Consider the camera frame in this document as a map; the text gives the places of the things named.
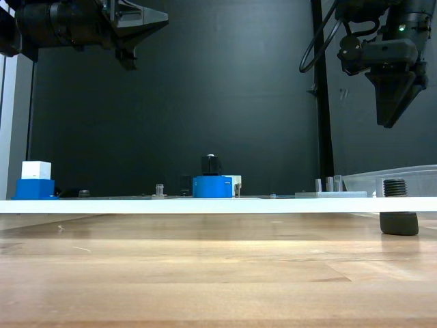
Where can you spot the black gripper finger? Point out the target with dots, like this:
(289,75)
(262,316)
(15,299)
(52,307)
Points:
(404,92)
(133,36)
(147,17)
(380,92)

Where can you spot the black room pillar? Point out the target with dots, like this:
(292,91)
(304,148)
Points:
(324,119)

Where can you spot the clear plastic tub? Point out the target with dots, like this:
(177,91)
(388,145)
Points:
(423,177)

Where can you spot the large black bolt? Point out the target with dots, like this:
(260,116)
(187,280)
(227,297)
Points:
(395,188)

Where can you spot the thin grey steel peg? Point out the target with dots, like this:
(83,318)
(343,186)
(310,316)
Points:
(329,184)
(319,185)
(338,183)

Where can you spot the grey metal plate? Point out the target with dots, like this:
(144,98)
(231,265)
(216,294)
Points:
(330,194)

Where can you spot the black connector with silver top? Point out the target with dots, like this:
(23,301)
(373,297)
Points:
(211,165)

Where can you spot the black plug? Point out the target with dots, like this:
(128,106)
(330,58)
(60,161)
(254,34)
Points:
(185,182)

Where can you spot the small clear connector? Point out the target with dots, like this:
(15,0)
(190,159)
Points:
(159,190)

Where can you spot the white cube block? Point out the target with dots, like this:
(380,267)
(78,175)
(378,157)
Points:
(36,170)

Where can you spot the small black screw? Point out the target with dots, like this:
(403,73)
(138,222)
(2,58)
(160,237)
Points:
(84,193)

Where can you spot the white connector housing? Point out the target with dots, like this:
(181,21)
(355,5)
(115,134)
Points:
(236,180)

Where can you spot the blue round holder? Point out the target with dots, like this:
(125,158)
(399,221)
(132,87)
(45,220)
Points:
(211,187)

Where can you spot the white board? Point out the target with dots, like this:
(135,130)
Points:
(170,206)

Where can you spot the blue square holder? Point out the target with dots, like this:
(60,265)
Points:
(34,189)

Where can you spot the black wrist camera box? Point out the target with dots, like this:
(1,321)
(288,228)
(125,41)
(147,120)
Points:
(389,51)

